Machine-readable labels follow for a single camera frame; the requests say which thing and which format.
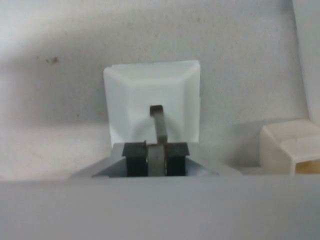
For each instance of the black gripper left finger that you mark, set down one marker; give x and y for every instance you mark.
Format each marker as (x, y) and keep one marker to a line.
(135, 160)

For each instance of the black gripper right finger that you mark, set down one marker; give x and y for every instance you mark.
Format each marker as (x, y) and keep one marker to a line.
(176, 160)

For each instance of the white peg holder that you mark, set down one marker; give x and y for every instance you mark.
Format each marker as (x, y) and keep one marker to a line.
(130, 105)

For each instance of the small beige holder block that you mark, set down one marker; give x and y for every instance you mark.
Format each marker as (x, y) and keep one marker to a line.
(275, 150)

